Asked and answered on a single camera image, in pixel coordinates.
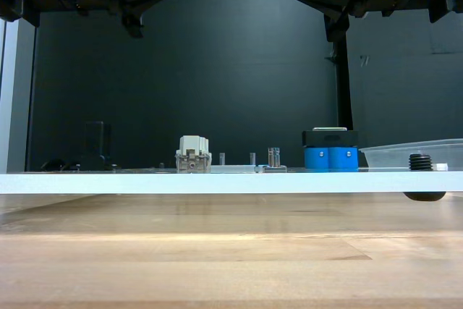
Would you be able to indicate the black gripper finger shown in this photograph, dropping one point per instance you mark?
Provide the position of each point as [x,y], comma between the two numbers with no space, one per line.
[139,5]
[332,7]

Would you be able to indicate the beige connector housing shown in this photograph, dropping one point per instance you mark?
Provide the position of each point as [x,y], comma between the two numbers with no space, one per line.
[193,146]

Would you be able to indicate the white taskboard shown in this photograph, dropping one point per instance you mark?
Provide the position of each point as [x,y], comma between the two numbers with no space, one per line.
[217,183]

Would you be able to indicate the black clamp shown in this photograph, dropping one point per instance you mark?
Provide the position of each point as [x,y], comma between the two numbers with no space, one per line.
[96,142]

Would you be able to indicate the clear plastic tub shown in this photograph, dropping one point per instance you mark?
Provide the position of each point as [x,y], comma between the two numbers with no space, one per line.
[390,158]

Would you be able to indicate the black threaded screw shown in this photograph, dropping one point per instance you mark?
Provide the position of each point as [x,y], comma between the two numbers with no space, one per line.
[420,162]

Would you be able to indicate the silver block with bolts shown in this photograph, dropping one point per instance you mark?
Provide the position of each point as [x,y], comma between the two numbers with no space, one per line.
[231,169]

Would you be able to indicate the small white block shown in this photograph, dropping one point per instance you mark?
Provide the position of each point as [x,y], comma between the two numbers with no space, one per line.
[441,166]

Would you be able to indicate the black rubber foot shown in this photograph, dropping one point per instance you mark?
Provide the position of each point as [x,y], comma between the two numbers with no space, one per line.
[423,197]

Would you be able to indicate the black wall pillar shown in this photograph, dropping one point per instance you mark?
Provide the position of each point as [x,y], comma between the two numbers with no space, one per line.
[343,88]

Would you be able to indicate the grey window frame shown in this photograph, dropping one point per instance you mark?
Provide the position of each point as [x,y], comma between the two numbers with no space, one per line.
[9,106]

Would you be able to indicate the blue D-sub connector mount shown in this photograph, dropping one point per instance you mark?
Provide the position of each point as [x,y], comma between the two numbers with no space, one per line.
[318,158]

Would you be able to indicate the black metal frame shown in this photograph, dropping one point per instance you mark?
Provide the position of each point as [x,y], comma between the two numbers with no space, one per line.
[54,165]

